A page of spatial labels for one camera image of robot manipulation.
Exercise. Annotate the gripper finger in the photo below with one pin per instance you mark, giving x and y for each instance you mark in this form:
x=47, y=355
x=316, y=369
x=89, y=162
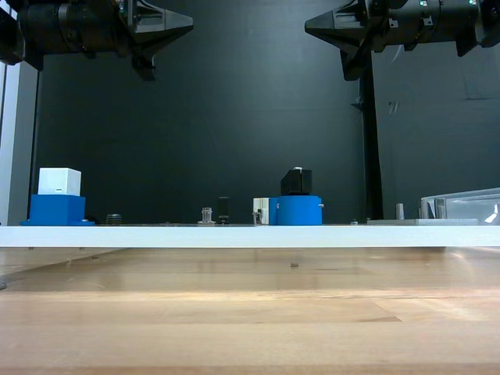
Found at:
x=347, y=43
x=172, y=19
x=160, y=39
x=340, y=21

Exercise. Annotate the white cube plug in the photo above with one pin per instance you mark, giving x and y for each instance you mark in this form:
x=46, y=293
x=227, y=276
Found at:
x=58, y=181

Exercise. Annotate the black block with silver top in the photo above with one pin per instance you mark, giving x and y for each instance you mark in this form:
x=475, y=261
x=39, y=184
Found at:
x=297, y=181

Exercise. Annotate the black knurled knob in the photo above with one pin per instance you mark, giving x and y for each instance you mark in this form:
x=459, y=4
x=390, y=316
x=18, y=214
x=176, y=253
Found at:
x=114, y=219

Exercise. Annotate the blue square socket base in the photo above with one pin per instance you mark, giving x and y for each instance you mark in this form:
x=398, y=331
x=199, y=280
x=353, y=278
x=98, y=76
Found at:
x=58, y=211

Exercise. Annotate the blue round holder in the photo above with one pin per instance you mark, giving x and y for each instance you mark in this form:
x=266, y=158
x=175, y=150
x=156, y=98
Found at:
x=298, y=211

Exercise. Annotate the grey metal peg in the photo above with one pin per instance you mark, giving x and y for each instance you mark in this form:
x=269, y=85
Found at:
x=399, y=211

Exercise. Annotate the white task board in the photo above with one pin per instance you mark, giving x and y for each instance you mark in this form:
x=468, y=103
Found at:
x=195, y=236

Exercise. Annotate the white connector housing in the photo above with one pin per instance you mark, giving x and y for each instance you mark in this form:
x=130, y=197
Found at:
x=262, y=207

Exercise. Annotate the clear plastic tub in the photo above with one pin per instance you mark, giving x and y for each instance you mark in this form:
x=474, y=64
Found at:
x=468, y=207

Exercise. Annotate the black metal frame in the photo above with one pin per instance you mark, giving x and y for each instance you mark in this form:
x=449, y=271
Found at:
x=373, y=156

